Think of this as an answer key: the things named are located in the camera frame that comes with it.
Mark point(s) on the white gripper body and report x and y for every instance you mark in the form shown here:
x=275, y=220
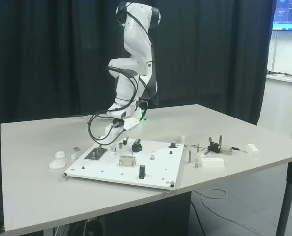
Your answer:
x=115, y=135

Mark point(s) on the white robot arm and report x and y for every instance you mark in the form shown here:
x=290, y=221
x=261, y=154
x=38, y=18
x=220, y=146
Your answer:
x=133, y=34

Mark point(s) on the metal round peg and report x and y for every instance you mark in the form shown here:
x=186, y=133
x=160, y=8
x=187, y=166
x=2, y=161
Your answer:
x=120, y=145
x=206, y=152
x=198, y=146

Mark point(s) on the tall dark metal peg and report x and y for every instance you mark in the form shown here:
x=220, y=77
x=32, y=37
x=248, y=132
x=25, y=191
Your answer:
x=189, y=156

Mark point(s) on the metal square peg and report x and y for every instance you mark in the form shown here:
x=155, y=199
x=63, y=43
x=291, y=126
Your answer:
x=220, y=140

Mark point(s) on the white task board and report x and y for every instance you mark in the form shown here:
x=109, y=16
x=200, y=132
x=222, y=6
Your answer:
x=106, y=172

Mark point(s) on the white small gear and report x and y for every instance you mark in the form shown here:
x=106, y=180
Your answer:
x=73, y=156

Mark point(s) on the white medium gear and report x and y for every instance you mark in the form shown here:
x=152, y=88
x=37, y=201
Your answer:
x=59, y=155

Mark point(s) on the small white holder block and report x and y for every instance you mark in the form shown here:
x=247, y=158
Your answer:
x=200, y=157
x=180, y=137

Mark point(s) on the white large gear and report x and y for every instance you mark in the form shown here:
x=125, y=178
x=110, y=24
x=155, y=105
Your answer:
x=55, y=165

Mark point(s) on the black under-table cabinet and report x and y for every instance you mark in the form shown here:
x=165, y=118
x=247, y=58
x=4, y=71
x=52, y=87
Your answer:
x=136, y=216

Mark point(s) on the small metal BNC plug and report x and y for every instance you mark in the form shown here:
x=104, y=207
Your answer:
x=197, y=165

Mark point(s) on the black D-SUB plug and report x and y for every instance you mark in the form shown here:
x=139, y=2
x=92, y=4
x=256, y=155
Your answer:
x=213, y=147

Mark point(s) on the white holder with holes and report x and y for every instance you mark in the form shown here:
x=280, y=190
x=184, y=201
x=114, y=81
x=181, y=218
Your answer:
x=252, y=149
x=213, y=162

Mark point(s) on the black curtain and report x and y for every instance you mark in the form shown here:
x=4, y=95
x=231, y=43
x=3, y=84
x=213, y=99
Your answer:
x=49, y=61

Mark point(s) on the beige waterproof plug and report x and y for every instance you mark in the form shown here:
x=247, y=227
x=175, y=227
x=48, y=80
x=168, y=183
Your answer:
x=226, y=150

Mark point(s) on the white cabinet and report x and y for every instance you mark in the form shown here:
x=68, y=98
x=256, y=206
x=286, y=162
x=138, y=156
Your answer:
x=286, y=105

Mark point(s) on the dark table leg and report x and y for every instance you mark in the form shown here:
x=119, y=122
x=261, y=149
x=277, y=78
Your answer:
x=287, y=196

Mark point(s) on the blue screen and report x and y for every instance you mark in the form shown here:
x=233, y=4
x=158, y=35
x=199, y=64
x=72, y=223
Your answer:
x=288, y=14

